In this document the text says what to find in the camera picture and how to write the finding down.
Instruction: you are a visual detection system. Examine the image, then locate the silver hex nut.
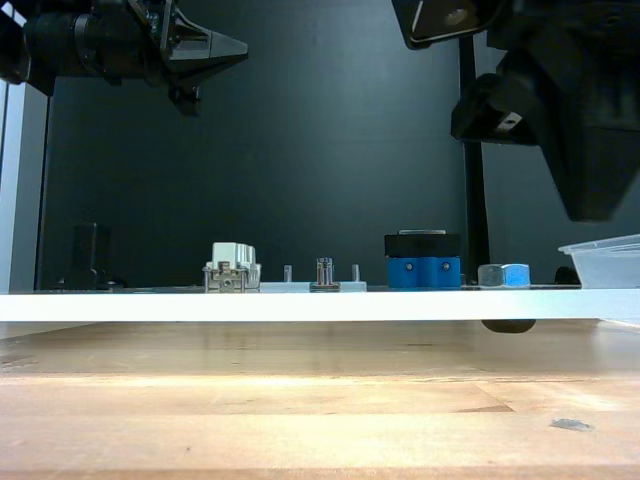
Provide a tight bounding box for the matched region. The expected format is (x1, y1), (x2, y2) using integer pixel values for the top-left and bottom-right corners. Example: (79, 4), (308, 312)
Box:
(477, 262), (531, 290)

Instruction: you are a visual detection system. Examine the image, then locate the clear plastic tub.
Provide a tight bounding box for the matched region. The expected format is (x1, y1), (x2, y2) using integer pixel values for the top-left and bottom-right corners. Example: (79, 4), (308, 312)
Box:
(557, 233), (640, 329)

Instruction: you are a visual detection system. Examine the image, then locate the black connector housing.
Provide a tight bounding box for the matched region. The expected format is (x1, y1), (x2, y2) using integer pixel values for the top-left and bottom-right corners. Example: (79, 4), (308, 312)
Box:
(383, 228), (462, 259)

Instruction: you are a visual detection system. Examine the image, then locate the blue clamp block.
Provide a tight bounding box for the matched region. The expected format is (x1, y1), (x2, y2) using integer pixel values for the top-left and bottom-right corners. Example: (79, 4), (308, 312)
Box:
(387, 255), (461, 290)

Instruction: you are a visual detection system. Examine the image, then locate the black domed foot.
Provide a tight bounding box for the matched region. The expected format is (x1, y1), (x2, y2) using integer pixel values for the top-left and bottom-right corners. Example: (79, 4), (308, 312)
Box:
(480, 318), (537, 334)

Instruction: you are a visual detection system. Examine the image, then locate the beige connector housing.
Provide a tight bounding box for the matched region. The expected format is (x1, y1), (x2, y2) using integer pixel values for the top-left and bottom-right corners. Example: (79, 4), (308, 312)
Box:
(202, 242), (262, 294)

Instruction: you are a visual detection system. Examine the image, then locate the small metal connector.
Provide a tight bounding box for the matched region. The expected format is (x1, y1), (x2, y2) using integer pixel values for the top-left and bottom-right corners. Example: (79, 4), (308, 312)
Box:
(309, 256), (342, 293)

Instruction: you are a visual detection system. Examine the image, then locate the white plastic board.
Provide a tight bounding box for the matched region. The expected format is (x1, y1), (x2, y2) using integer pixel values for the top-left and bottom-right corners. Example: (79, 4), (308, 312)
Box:
(0, 283), (640, 322)

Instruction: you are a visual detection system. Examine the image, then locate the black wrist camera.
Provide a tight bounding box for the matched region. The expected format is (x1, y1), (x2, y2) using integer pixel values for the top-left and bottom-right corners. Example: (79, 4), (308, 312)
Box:
(391, 0), (504, 51)

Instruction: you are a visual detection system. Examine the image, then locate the black wall post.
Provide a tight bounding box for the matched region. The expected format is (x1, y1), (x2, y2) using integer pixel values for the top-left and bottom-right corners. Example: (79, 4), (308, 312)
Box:
(458, 37), (490, 286)

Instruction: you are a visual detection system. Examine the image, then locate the grey metal partition frame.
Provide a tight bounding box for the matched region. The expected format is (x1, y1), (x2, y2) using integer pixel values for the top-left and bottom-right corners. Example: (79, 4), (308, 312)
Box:
(0, 79), (51, 294)

